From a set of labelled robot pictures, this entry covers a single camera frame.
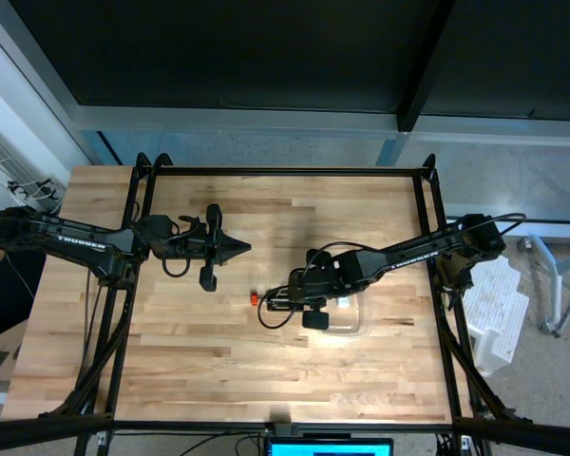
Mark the grey metal stand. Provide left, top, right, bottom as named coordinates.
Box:
left=517, top=232, right=570, bottom=339

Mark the black vise with red knob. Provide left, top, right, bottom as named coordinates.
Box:
left=249, top=287, right=310, bottom=314

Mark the blue laptop screen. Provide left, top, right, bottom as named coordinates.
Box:
left=264, top=437, right=394, bottom=456

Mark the black aluminium frame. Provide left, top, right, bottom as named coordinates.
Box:
left=0, top=151, right=570, bottom=456

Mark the cardboard box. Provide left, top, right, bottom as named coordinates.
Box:
left=0, top=317, right=29, bottom=405

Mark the clear plastic tub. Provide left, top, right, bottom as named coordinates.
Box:
left=313, top=293, right=371, bottom=338

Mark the white foam block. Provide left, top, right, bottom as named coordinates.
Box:
left=463, top=263, right=531, bottom=379

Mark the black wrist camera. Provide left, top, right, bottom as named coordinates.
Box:
left=288, top=268, right=314, bottom=306
left=178, top=231, right=207, bottom=260

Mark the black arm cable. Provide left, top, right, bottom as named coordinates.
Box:
left=160, top=214, right=201, bottom=279
left=256, top=240, right=365, bottom=330

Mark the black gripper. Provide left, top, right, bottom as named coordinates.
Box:
left=302, top=256, right=349, bottom=330
left=198, top=203, right=252, bottom=293

